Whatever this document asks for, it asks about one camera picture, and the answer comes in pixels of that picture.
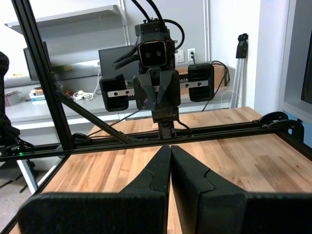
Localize grey office desk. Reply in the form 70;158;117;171
3;80;234;132

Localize black aluminium table frame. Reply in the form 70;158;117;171
0;0;312;234

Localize aluminium rail with black cap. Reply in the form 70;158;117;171
230;33;250;109

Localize stack of books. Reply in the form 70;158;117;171
28;89;47;105

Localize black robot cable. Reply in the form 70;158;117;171
131;0;151;22
145;0;165;22
112;45;141;71
165;19;185;51

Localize black computer monitor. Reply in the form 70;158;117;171
23;41;53;81
98;45;142;79

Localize black arched frame bracket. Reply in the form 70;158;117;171
267;118;305;147
257;111;290;125
72;133;91;142

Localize white coiled cable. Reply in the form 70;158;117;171
72;89;95;101

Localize white wall shelf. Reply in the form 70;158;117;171
4;4;129;47

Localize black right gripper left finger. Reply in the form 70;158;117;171
17;145;171;234

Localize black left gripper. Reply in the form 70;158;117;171
98;62;215;112

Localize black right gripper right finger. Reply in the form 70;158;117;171
170;145;312;234

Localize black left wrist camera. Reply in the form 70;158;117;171
137;40;169;68

